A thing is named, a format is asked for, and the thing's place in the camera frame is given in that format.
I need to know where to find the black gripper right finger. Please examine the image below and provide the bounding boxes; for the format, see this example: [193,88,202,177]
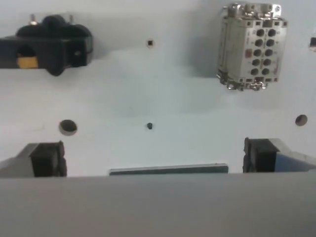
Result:
[242,137,316,174]

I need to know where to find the grey waterproof plug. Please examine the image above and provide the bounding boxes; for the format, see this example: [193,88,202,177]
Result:
[216,2,289,91]

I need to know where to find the white task board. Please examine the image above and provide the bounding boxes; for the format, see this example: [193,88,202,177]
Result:
[0,0,316,177]

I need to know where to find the black D-SUB plug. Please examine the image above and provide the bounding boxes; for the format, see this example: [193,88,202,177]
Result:
[0,14,93,77]

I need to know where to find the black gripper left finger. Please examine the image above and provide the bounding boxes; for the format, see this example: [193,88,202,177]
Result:
[0,140,68,178]

